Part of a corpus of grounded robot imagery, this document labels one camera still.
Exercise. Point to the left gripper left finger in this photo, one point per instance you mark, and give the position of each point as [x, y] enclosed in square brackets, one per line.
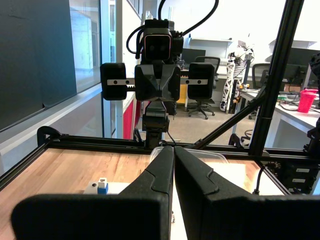
[100, 217]

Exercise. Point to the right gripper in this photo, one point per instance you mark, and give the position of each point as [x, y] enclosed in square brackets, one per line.
[112, 72]

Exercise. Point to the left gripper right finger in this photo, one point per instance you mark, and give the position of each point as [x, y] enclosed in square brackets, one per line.
[250, 217]

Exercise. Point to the blue and white connector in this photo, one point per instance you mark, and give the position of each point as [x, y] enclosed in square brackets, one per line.
[102, 191]

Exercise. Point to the white taskboard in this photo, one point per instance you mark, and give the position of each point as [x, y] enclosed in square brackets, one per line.
[115, 188]

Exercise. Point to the yellow drawer cabinet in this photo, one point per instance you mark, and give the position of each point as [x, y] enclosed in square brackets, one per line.
[183, 93]

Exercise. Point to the red partition panel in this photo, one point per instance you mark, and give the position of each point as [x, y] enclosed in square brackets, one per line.
[128, 120]

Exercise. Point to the black controller box with labels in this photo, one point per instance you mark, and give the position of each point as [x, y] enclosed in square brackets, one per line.
[280, 175]

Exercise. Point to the black computer monitor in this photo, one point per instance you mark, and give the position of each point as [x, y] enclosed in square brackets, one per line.
[298, 57]
[197, 53]

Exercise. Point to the clear plastic tub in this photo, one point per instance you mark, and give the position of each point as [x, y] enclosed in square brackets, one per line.
[155, 153]

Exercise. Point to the white lattice stand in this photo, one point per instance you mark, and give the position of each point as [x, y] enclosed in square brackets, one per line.
[228, 85]

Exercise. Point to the white desk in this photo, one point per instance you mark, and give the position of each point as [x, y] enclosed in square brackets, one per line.
[295, 118]

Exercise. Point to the red plastic container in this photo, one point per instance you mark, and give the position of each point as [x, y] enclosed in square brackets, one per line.
[306, 101]

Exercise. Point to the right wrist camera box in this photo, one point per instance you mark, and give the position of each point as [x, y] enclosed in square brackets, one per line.
[157, 45]

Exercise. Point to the black aluminium frame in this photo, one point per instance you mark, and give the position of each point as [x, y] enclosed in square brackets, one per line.
[100, 143]

